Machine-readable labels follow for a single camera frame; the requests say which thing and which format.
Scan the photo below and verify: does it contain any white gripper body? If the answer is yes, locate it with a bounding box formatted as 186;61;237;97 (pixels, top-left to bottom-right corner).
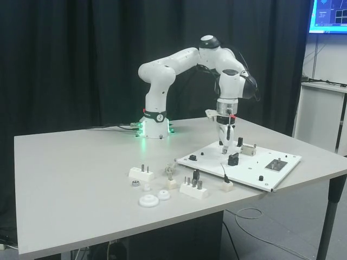
216;118;236;146

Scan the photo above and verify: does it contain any grey waterproof plug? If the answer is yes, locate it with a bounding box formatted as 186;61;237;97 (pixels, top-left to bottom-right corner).
164;162;176;181

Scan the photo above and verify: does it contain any thin black rod red tag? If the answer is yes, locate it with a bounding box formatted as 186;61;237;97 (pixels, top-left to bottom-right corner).
227;115;235;142

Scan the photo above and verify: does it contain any black D-SUB plug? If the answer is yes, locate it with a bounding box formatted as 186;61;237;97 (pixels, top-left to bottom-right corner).
227;152;240;166

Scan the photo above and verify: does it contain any black Ethernet plug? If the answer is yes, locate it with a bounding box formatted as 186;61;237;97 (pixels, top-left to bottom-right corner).
221;163;230;184

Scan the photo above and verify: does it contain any white task board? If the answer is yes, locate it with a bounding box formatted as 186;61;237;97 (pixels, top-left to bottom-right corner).
176;140;303;194

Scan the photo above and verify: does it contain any white four-peg holder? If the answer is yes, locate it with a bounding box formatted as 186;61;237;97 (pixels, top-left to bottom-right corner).
179;181;210;201

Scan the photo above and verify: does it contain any white two-peg holder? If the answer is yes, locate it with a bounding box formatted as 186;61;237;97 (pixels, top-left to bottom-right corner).
128;166;156;182

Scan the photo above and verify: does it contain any white large gear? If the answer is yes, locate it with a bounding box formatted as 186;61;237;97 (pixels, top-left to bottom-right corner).
138;194;159;209

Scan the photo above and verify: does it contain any white cabinet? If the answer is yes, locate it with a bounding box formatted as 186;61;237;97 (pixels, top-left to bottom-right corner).
292;80;347;158

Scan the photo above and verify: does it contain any dark metal table leg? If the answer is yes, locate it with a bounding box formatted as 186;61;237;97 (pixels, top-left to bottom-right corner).
316;173;342;260

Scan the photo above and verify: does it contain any blue screen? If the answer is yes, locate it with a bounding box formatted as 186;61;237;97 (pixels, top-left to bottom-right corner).
309;0;347;35

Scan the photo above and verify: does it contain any black curtain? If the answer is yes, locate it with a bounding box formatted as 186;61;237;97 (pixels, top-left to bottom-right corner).
0;0;309;174

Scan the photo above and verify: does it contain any silver wrist ring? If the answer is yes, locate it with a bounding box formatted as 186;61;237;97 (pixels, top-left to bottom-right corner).
216;99;239;116

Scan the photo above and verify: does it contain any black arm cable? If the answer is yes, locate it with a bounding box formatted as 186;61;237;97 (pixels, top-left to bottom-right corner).
196;37;261;103

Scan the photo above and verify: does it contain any grey floor cable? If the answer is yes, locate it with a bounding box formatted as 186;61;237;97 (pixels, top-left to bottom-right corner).
233;207;320;260

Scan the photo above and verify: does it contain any black base cable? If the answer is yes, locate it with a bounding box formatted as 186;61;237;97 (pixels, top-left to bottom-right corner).
90;122;146;135

